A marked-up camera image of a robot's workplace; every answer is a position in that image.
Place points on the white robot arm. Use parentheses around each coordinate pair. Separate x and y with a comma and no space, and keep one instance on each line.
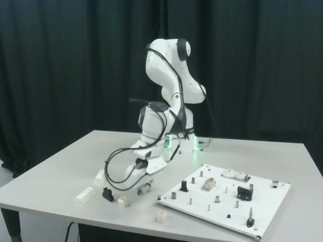
(161,75)

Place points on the beige Ethernet plug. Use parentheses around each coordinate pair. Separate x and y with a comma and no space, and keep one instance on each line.
(208,184)

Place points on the black block holder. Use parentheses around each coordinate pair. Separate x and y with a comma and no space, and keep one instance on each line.
(107,194)

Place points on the black D-SUB plug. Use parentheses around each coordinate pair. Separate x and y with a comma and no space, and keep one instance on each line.
(244,193)

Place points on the white large gear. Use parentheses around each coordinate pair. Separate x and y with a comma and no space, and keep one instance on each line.
(228,174)

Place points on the cream small plug holder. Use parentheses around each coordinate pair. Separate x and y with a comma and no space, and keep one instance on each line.
(123,202)
(161,217)

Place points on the metal square peg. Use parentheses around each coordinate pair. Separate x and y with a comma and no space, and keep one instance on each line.
(193,180)

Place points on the black USB plug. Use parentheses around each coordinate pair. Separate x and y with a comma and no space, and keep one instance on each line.
(184,186)

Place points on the thin black rod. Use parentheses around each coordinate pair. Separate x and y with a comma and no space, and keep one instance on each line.
(174,151)

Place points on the white long peg holder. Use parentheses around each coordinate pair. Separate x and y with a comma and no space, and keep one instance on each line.
(85,196)
(99,177)

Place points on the dark table leg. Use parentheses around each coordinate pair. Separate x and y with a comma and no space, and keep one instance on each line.
(11,224)

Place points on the metal BNC plug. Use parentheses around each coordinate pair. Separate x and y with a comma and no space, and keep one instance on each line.
(217,199)

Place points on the metal bolt black base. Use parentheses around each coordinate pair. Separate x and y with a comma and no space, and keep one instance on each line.
(250,218)

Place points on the black curtain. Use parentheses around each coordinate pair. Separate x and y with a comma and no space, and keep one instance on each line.
(75,63)

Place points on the white task board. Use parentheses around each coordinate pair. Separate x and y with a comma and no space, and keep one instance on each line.
(222,201)

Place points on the white medium gear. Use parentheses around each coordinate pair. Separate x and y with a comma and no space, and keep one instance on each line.
(240,176)

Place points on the black controller box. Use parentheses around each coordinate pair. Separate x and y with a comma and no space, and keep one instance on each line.
(131,233)

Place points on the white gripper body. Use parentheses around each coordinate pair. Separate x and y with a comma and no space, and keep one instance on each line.
(135,176)

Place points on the small metal connector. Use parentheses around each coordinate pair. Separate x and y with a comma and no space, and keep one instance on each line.
(274,184)

